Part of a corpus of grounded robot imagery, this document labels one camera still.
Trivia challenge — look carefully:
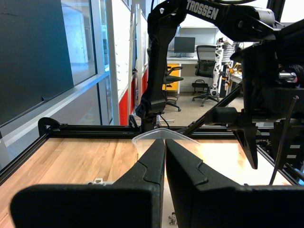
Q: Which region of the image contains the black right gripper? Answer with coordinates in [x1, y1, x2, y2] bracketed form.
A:
[205, 51, 304, 170]

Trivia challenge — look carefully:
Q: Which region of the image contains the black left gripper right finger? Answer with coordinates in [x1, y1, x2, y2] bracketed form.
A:
[165, 139, 304, 228]

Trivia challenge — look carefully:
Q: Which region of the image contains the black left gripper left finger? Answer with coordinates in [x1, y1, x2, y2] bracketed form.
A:
[10, 139, 166, 228]

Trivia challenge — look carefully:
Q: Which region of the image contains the clear plastic container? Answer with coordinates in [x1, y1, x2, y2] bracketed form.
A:
[131, 127, 201, 164]

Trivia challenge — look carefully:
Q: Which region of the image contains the white lattice structure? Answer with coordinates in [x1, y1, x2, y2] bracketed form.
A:
[210, 38, 236, 97]

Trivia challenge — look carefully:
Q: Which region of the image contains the mesh office chair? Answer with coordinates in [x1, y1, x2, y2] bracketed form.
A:
[191, 44, 223, 107]

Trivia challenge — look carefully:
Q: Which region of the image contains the white desk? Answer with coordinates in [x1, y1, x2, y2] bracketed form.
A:
[166, 56, 228, 93]

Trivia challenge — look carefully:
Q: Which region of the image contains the yellow cabinet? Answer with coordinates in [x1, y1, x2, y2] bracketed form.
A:
[162, 63, 181, 95]

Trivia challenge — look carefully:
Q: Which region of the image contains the black office stool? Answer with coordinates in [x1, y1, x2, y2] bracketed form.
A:
[162, 65, 185, 113]

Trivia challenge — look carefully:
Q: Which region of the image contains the black computer monitor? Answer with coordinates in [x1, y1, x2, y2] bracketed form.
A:
[173, 36, 196, 59]

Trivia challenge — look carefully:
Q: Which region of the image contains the black aluminium frame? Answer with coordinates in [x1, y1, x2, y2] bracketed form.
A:
[0, 0, 304, 188]

